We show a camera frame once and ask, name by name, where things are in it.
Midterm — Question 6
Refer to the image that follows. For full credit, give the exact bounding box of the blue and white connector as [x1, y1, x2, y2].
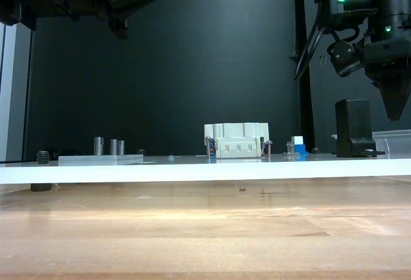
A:
[290, 135, 310, 157]

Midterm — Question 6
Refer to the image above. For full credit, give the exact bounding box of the white taskboard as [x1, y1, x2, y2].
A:
[0, 154, 411, 185]

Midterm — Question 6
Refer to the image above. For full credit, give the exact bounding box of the clear plastic tub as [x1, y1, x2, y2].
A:
[329, 128, 411, 159]

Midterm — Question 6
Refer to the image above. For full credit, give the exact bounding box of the black vertical column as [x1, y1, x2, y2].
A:
[290, 0, 317, 152]

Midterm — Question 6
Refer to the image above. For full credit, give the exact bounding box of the beige multi-pin connector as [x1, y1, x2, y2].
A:
[204, 121, 269, 159]

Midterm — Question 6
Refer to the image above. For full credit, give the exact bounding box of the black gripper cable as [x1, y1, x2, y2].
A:
[293, 0, 325, 80]

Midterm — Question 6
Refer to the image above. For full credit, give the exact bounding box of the grey metal plate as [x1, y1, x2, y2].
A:
[58, 153, 144, 166]

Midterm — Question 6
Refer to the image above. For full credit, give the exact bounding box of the black clamp block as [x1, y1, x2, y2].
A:
[335, 98, 386, 159]

